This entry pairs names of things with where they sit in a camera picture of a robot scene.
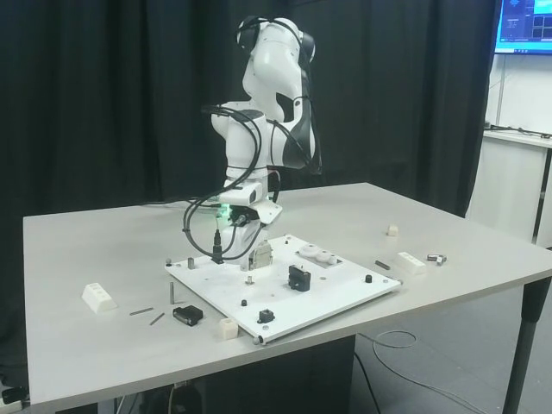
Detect black upper arm cable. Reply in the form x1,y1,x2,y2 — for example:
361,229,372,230
238,16,323,176

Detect black D-SUB plug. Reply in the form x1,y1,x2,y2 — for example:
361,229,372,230
172,304,206,327

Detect black curtains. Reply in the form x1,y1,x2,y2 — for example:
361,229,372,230
0,0,505,389

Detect white holder with holes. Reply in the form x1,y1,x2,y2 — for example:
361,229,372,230
396,251,428,276
81,281,118,314

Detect dark table leg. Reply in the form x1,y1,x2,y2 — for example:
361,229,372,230
503,275,549,414

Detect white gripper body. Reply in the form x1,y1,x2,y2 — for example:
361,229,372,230
223,221,264,266

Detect white task board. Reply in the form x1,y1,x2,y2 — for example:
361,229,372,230
164,234,405,347

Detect black looping arm cable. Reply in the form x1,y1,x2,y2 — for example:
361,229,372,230
182,104,278,260

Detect white square holder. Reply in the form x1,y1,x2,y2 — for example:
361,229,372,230
219,317,240,342

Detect blue screen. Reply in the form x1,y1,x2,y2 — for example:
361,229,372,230
492,0,552,56

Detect grey floor cable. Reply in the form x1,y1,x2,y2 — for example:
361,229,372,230
354,329,416,414

